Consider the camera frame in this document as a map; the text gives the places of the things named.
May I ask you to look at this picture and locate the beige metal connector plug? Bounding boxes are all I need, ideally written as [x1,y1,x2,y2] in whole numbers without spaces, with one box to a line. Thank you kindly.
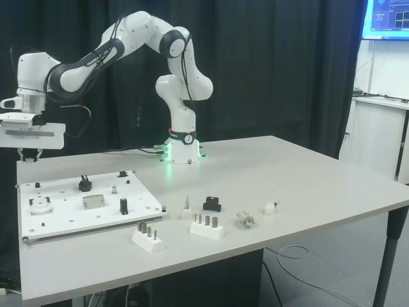
[235,210,256,230]

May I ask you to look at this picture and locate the black curtain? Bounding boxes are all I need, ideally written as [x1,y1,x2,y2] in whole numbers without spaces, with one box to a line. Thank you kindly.
[0,0,368,282]

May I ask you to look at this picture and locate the blue screen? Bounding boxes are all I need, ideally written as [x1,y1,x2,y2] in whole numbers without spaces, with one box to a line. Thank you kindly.
[360,0,409,41]

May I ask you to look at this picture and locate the black table leg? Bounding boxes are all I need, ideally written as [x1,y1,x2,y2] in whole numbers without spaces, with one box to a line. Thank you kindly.
[372,204,409,307]

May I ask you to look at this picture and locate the flat white mounting plate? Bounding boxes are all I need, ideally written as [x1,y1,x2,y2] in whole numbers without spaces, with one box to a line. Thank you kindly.
[0,111,35,125]

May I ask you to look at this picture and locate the white large gear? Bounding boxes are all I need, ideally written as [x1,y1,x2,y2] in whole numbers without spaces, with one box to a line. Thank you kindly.
[27,204,54,217]

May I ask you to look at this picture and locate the white square peg holder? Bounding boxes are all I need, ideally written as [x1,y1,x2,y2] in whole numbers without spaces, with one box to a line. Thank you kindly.
[131,230,167,253]

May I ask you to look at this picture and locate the black base cable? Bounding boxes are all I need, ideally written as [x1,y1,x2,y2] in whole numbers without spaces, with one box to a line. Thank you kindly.
[137,145,169,156]

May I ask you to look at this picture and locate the grey floor cable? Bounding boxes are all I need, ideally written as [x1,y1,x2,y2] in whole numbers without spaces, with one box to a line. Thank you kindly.
[276,245,384,307]

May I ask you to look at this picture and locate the white cabinet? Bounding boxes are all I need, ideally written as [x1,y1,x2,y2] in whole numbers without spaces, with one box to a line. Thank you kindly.
[338,95,409,186]

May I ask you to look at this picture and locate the white task board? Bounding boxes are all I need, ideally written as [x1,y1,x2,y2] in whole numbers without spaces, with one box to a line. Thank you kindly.
[15,169,169,247]

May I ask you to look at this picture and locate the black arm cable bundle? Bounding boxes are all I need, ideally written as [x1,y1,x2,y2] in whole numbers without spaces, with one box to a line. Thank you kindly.
[9,15,194,105]

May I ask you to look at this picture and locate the white round peg holder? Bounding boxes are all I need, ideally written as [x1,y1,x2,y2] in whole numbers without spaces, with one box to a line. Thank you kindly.
[189,220,226,240]

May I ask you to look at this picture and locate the black D-SUB plug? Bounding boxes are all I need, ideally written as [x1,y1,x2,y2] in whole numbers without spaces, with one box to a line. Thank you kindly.
[203,196,223,212]

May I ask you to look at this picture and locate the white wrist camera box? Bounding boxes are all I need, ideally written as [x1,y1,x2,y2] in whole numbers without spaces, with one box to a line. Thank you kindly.
[0,97,24,110]

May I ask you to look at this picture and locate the tangled black cables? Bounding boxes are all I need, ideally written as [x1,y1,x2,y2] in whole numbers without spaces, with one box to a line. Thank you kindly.
[351,90,409,105]

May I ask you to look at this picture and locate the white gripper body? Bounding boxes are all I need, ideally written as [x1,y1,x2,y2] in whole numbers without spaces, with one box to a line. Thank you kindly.
[0,123,66,150]

